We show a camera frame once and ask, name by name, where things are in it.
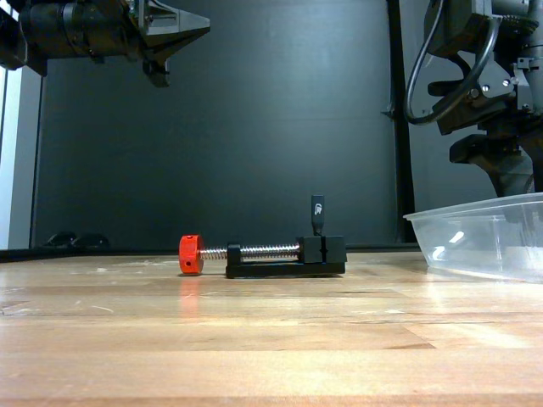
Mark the black metal frame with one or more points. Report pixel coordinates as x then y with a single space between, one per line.
127 253

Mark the black wall post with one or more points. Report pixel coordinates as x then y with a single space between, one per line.
403 169

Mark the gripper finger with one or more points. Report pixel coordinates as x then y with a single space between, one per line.
511 178
178 21
174 44

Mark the clear plastic tub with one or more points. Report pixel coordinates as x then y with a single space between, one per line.
466 254

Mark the black USB-C socket adapter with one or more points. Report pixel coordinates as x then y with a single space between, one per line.
318 210

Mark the black vise with red knob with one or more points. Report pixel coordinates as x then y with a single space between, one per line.
322 254

